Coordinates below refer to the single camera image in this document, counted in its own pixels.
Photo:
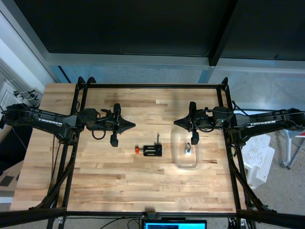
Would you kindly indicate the black table-level camera mount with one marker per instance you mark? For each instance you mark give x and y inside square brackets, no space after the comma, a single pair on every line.
[150,214]

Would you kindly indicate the grey metal stand legs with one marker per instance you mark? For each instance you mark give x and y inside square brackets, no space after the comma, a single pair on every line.
[288,143]

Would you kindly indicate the white foam block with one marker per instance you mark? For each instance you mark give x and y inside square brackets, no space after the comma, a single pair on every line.
[188,153]

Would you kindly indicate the laptop screen with blue edge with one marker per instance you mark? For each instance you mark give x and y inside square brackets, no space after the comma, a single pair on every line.
[174,225]

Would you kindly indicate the orange vise knob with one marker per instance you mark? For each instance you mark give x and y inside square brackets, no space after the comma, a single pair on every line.
[137,150]

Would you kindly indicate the brown cardboard box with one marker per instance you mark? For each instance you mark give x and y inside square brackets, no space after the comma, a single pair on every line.
[9,170]

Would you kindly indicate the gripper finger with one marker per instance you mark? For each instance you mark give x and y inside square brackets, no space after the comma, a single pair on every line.
[185,120]
[125,122]
[185,126]
[125,127]

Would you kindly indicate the clear plastic tub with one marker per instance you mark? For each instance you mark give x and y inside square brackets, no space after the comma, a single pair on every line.
[186,163]

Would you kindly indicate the white foam packaging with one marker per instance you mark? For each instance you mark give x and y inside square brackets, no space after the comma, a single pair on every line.
[257,155]

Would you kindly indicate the black aluminium frame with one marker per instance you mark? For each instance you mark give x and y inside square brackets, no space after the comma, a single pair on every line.
[152,86]

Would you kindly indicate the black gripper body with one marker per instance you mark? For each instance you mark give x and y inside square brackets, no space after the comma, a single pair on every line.
[116,124]
[202,121]

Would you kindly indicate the black metal vise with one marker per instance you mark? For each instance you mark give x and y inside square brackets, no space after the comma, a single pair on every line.
[152,151]

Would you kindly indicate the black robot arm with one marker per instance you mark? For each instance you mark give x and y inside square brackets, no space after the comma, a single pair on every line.
[47,120]
[257,124]

